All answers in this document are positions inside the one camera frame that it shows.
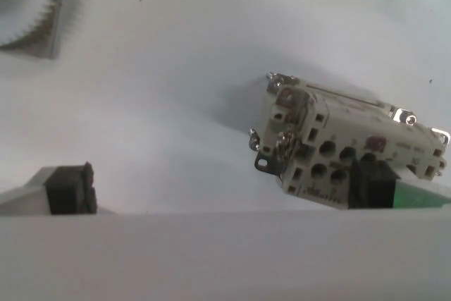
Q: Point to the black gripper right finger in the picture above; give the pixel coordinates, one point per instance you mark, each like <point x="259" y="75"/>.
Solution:
<point x="370" y="188"/>

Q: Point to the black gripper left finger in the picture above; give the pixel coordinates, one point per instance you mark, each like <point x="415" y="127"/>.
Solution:
<point x="67" y="191"/>

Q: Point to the grey waterproof plug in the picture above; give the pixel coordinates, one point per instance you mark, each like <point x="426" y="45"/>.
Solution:
<point x="317" y="132"/>

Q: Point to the white task board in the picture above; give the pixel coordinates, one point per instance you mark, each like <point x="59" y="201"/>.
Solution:
<point x="176" y="68"/>

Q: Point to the white large gear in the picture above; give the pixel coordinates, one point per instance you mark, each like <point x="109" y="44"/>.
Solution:
<point x="24" y="5"/>

